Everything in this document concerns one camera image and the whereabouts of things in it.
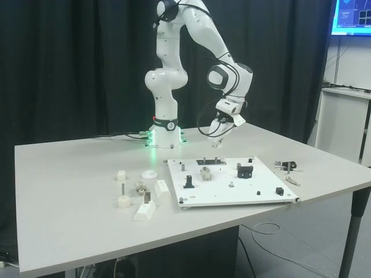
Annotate black base cables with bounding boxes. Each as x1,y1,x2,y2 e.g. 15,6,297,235
94,130,154,141

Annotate black looping arm cable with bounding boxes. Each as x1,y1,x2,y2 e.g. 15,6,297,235
196,98,234,137

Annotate white cabinet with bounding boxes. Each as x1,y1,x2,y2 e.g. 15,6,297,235
314,86,371,169

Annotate black D-SUB plug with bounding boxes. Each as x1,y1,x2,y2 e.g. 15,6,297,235
237,164,254,179

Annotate black curtains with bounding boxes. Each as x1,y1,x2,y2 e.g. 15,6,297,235
0,0,332,159

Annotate black plug with short cable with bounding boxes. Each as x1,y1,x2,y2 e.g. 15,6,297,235
282,160,303,174

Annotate black box under table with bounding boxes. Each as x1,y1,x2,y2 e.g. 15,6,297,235
75,225,240,278

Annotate dark table leg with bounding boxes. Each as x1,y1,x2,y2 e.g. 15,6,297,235
338,196,363,278

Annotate white holder block with holes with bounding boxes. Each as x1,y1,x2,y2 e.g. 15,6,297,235
154,180,172,199

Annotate grey floor cable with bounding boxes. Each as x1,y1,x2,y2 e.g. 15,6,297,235
239,222,341,278

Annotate blue screen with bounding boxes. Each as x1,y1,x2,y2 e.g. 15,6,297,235
330,0,371,38

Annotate black cables on cabinet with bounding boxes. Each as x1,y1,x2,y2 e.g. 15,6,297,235
322,82,371,94

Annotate long white peg holder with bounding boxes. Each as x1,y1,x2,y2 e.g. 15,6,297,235
133,202,157,222

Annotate white task board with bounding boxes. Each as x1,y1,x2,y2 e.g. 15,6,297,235
163,155,301,209

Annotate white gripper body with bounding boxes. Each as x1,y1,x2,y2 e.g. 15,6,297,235
209,116,233,145

